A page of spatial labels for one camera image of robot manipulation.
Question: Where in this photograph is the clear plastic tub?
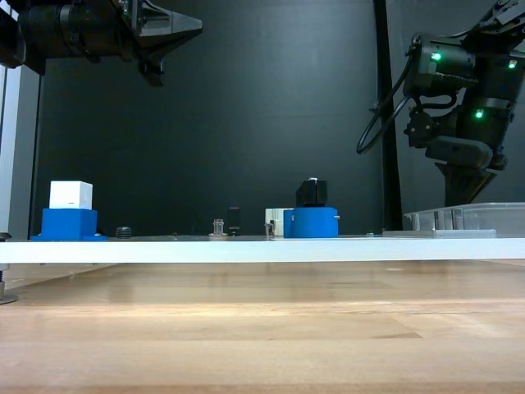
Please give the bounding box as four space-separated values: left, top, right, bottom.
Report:
404 200 525 238

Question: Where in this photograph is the black aluminium frame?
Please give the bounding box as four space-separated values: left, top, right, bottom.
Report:
371 0 407 231

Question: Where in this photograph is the metal standoff foot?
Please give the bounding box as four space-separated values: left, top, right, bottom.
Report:
0 231 20 305

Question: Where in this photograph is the white board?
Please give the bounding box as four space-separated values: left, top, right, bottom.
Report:
0 234 525 266

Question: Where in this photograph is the small clear plug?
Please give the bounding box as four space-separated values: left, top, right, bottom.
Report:
208 219 229 239

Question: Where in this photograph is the blue round holder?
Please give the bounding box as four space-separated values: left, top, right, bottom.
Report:
283 207 340 239

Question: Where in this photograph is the white cube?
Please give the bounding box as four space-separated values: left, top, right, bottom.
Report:
48 180 94 210

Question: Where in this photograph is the grey metal bar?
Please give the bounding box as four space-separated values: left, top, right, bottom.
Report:
383 228 498 239

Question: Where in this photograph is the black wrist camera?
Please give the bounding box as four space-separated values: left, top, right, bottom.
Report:
404 107 436 149

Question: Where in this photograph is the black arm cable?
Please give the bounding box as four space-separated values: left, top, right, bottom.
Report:
355 39 418 156

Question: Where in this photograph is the beige connector housing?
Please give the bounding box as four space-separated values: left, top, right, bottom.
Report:
264 208 294 238

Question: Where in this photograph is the black clamp block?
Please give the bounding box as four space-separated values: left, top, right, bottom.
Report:
294 176 328 208

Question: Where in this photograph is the blue square holder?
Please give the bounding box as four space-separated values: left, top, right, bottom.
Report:
30 207 108 241

